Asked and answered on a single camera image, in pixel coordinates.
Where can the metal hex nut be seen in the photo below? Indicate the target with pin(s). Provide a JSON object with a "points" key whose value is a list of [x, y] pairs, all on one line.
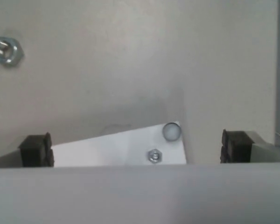
{"points": [[14, 54]]}

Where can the white task board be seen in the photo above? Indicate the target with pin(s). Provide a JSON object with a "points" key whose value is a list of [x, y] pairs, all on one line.
{"points": [[112, 151]]}

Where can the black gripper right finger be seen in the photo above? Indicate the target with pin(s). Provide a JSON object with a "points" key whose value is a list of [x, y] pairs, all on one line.
{"points": [[235, 147]]}

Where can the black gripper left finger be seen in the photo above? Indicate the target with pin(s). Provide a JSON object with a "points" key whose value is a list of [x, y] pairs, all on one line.
{"points": [[35, 151]]}

